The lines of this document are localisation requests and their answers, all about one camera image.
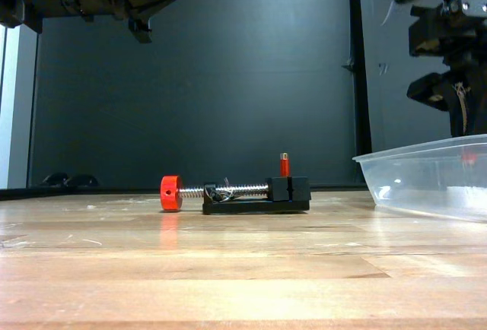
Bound black rounded clamp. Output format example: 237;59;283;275
40;172;71;189
67;173;100;189

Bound red round knob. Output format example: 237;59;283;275
159;174;185;213

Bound black bench clamp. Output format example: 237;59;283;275
202;175;312;216

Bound silver threaded rod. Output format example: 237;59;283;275
178;182;269;198

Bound frayed wire bundle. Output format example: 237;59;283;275
208;176;236;205

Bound clear plastic tub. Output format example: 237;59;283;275
352;133;487;225

